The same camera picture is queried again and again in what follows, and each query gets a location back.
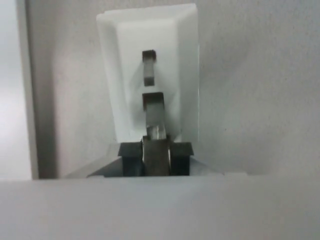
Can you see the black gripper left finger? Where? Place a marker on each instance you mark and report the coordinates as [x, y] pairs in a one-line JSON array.
[[131, 160]]

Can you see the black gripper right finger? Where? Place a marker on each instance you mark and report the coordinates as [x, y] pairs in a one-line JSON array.
[[180, 160]]

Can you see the large metal square peg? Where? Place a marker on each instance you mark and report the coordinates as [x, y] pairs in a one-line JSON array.
[[156, 157]]

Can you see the medium metal square peg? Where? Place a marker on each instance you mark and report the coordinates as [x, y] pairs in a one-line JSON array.
[[156, 120]]

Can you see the small metal square peg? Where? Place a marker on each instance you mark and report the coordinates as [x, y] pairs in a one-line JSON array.
[[149, 71]]

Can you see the white square peg holder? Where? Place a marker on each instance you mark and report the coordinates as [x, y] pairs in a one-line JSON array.
[[147, 37]]

